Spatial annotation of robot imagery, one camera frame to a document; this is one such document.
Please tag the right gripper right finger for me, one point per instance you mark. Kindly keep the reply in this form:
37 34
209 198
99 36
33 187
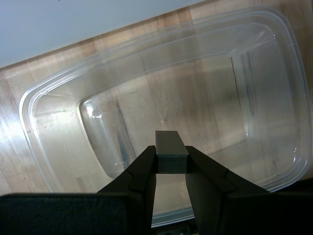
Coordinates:
207 191

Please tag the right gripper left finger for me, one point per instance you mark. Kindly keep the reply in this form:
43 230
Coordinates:
141 186

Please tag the dark grey square bar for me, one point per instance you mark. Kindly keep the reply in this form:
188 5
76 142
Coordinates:
171 147

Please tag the clear plastic tub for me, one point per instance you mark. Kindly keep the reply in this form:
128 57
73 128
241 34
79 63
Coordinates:
220 98

